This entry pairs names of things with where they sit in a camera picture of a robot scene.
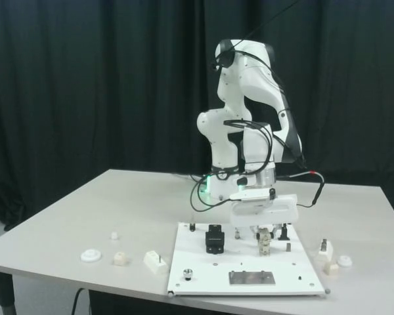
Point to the black D-SUB plug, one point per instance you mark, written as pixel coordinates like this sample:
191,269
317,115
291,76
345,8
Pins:
214,241

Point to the small cream cube holder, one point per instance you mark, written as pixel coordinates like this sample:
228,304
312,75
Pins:
121,258
330,267

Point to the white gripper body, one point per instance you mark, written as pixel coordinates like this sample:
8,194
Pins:
264,213

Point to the white large gear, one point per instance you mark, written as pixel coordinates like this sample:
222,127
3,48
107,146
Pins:
90,256

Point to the long white peg holder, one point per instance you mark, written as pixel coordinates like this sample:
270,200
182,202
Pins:
154,265

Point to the black USB plug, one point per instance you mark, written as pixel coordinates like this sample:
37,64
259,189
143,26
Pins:
284,233

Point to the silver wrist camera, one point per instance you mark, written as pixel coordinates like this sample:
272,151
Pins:
272,193

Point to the metal BNC plug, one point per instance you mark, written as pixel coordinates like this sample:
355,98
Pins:
188,274

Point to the metal bolt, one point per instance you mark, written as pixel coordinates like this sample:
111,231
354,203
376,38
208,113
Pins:
237,234

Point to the dark metal square peg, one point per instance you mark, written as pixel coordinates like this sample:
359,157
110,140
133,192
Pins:
288,247

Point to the cream waterproof plug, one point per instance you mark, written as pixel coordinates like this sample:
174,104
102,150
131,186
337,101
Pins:
264,235

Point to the white small gear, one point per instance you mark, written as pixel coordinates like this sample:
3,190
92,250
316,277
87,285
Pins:
114,235

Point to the white medium gear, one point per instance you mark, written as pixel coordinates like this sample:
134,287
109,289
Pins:
344,261

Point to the black table leg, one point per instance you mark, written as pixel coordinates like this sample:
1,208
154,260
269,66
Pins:
1,292

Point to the flat white mounting plate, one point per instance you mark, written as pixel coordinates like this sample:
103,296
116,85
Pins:
238,197

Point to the white peg holder block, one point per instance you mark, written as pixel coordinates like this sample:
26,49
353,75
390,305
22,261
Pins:
325,255

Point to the small white box dark window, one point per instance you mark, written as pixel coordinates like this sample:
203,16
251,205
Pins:
242,181

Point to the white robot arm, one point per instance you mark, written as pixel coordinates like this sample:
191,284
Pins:
256,82

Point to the black under-table cabinet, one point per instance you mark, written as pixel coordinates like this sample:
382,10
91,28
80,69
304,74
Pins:
128,303

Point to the black curtains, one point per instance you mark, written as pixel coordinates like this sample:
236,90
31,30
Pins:
85,82

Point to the white task board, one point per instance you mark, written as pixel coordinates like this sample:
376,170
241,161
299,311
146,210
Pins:
243,262

